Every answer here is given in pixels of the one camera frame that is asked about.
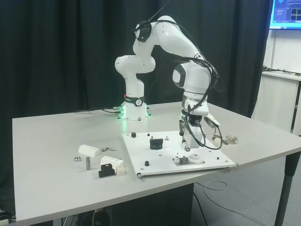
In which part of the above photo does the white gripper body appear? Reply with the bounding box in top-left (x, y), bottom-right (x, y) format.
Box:
top-left (181, 127), bottom-right (206, 150)

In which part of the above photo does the white task board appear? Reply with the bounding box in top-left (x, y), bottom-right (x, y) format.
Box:
top-left (121, 130), bottom-right (239, 180)

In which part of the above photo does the black box under table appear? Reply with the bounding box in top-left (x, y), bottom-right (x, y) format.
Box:
top-left (110, 182), bottom-right (196, 226)

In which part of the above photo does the small white cube holder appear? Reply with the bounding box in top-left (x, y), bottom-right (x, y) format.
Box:
top-left (115, 165), bottom-right (128, 176)

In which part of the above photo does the white holder with holes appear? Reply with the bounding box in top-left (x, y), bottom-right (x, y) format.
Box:
top-left (78, 144), bottom-right (103, 157)
top-left (100, 155), bottom-right (125, 167)

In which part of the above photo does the black D-SUB plug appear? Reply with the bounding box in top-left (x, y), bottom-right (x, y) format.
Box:
top-left (98, 163), bottom-right (117, 178)

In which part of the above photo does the black table leg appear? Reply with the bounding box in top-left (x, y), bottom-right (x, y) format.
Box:
top-left (274, 154), bottom-right (296, 226)

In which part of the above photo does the blue screen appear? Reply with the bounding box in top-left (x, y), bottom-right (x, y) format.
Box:
top-left (269, 0), bottom-right (301, 31)

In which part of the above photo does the black curtain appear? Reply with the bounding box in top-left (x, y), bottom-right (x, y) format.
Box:
top-left (0, 0), bottom-right (276, 132)

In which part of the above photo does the grey plug with cable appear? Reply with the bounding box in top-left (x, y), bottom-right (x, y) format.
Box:
top-left (222, 133), bottom-right (241, 145)

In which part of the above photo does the grey floor cable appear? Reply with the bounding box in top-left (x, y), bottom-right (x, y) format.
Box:
top-left (203, 180), bottom-right (301, 218)

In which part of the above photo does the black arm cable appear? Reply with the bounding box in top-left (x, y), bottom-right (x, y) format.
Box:
top-left (132, 0), bottom-right (227, 150)

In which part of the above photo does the black base cable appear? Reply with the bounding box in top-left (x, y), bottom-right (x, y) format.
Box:
top-left (80, 107), bottom-right (125, 114)

